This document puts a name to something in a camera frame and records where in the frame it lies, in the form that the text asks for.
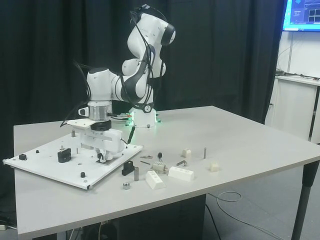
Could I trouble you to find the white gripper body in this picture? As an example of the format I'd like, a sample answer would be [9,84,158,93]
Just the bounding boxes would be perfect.
[80,129,124,155]

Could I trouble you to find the black D-SUB plug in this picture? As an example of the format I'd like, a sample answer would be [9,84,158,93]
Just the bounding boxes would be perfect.
[121,161,135,176]

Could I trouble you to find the beige waterproof plug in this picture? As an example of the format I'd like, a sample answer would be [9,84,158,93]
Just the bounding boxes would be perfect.
[149,161,166,173]

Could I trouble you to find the white task board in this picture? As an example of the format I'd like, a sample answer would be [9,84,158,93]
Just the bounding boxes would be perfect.
[2,129,144,191]

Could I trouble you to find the white peg holder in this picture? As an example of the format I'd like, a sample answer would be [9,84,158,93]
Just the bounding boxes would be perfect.
[167,166,196,181]
[145,170,166,191]

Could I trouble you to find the black box under table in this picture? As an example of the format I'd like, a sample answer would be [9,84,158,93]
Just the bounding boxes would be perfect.
[107,192,207,240]

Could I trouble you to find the black curtain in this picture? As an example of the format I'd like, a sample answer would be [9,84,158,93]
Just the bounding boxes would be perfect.
[0,0,288,161]

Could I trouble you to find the white cabinet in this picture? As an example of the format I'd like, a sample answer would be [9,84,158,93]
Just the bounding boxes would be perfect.
[264,72,320,146]

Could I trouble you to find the dark table leg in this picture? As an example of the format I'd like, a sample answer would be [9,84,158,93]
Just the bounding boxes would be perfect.
[297,159,320,240]

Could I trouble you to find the blue screen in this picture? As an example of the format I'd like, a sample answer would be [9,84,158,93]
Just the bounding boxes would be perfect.
[282,0,320,32]

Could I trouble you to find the silver wrist ring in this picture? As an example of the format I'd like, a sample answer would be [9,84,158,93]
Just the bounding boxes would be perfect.
[87,104,109,123]

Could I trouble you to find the flat white mount plate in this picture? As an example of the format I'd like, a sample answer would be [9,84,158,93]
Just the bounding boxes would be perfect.
[67,119,93,130]

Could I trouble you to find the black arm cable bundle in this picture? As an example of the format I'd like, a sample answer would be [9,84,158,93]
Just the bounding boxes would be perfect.
[58,4,167,128]

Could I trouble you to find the black floor cable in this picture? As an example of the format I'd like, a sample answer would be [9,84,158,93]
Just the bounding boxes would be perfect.
[204,204,226,240]

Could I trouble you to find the grey floor cable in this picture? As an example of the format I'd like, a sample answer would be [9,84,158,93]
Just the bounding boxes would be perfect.
[216,191,320,240]

